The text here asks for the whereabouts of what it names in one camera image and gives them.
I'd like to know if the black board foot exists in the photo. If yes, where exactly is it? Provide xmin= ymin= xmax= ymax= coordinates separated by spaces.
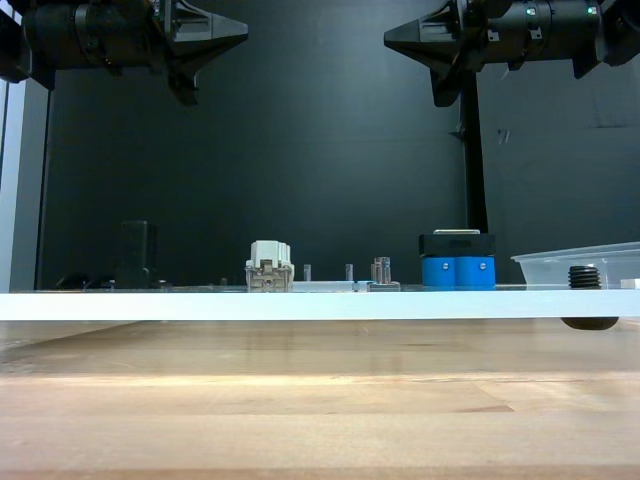
xmin=559 ymin=316 xmax=621 ymax=331

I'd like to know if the clear plastic tub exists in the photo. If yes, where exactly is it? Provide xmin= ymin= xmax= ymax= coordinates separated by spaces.
xmin=510 ymin=241 xmax=640 ymax=291

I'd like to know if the blue black socket mount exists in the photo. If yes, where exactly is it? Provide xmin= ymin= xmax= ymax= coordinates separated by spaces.
xmin=418 ymin=228 xmax=498 ymax=291

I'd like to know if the white task board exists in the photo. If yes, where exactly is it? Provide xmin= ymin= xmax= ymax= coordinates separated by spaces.
xmin=0 ymin=283 xmax=640 ymax=322

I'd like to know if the black wall post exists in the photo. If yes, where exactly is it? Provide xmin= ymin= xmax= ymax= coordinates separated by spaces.
xmin=448 ymin=67 xmax=490 ymax=236

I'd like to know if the small metal socket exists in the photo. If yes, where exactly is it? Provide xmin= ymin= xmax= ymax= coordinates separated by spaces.
xmin=368 ymin=255 xmax=402 ymax=293

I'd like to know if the beige connector housing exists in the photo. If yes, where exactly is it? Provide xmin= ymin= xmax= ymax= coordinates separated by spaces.
xmin=244 ymin=240 xmax=295 ymax=293

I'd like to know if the black screw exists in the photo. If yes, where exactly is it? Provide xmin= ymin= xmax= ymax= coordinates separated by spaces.
xmin=568 ymin=264 xmax=602 ymax=290

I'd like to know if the small black socket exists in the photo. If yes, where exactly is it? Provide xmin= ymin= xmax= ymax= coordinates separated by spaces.
xmin=115 ymin=219 xmax=166 ymax=289

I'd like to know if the clear acrylic block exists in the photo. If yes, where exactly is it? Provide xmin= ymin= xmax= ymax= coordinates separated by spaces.
xmin=292 ymin=279 xmax=371 ymax=293

